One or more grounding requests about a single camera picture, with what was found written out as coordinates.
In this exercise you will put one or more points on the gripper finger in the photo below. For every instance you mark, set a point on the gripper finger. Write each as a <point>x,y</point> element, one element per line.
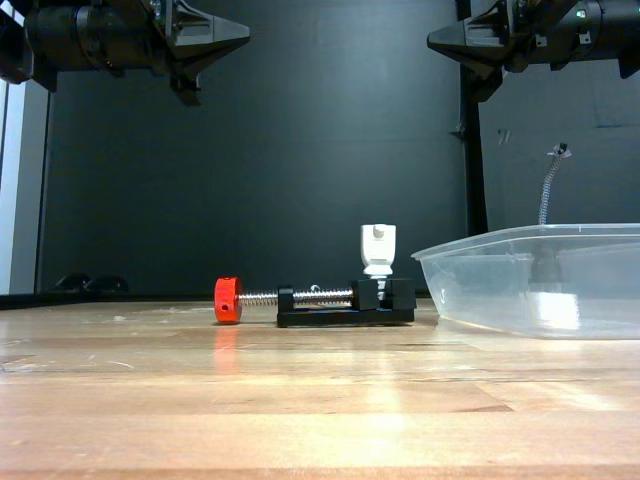
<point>205,55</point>
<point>200,27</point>
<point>475,32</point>
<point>480,60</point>

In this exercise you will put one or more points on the clear plastic tub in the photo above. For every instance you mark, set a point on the clear plastic tub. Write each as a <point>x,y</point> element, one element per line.
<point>475,300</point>

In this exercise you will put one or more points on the white power receptacle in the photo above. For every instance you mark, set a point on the white power receptacle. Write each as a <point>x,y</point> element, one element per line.
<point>378,250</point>

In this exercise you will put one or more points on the black clamp with red knob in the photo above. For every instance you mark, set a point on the black clamp with red knob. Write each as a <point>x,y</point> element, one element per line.
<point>345,317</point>

